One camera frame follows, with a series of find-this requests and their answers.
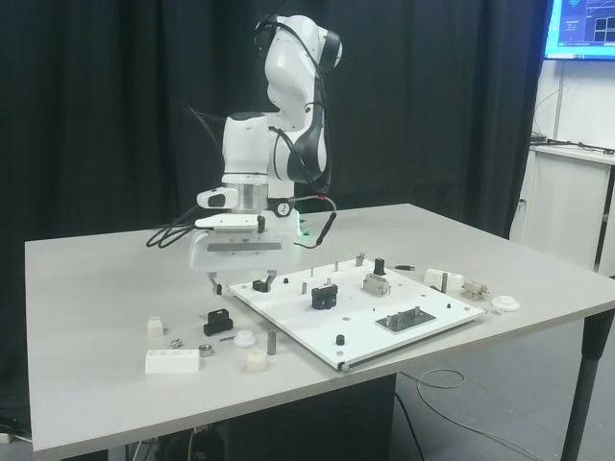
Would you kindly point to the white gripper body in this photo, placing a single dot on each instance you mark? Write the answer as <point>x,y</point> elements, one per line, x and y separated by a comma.
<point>240,261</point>

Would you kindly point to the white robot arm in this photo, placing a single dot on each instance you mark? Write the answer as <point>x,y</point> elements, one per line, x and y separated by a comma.
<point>288,62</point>

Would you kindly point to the large metal round peg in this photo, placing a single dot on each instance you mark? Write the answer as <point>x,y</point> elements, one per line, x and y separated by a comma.
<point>272,343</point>

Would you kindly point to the white peg holder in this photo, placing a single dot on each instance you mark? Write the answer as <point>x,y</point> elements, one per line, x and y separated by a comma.
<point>435,277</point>

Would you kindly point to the black D-SUB plug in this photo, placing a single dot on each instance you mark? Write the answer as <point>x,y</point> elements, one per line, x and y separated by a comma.
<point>217,324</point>

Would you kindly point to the white small gear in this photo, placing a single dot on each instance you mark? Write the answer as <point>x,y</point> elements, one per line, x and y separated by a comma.
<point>244,339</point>

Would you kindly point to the metal BNC plug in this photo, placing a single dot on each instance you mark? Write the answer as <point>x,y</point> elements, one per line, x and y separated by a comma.
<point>206,350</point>

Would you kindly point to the small metal bolt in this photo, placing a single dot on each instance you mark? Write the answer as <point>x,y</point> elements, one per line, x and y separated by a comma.
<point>176,343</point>

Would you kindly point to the small white holder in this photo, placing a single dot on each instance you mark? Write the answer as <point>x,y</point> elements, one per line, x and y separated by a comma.
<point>154,326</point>

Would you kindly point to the white hexagonal holder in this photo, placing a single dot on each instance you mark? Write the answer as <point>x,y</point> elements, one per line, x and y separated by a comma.
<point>254,361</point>

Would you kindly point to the long white holder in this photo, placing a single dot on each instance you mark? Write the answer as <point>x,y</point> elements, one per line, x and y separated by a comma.
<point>172,361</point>

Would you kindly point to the black waterproof plug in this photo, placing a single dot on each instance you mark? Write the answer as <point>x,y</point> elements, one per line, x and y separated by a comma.
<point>379,266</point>

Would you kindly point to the white task board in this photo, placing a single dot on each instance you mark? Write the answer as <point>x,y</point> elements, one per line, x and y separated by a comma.
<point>365,336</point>

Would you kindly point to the small black plug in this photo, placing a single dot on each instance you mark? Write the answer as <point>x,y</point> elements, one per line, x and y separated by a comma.
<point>402,265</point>

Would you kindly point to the metal connector plug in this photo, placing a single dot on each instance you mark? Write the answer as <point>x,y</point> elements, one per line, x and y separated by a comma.
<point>475,289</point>

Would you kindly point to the black curtain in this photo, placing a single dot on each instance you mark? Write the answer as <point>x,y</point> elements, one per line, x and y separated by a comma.
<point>96,96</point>

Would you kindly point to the white large gear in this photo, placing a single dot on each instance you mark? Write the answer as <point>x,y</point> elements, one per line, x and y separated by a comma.
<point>505,303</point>

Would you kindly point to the white cabinet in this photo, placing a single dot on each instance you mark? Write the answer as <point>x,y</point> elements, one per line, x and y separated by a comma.
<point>562,206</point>

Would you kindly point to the black table leg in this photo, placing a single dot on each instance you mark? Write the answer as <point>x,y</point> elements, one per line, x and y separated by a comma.
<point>583,384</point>

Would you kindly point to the blue screen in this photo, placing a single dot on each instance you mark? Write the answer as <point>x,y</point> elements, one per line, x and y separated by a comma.
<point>579,29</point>

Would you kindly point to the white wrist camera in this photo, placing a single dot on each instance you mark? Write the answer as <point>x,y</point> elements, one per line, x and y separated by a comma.
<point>216,198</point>

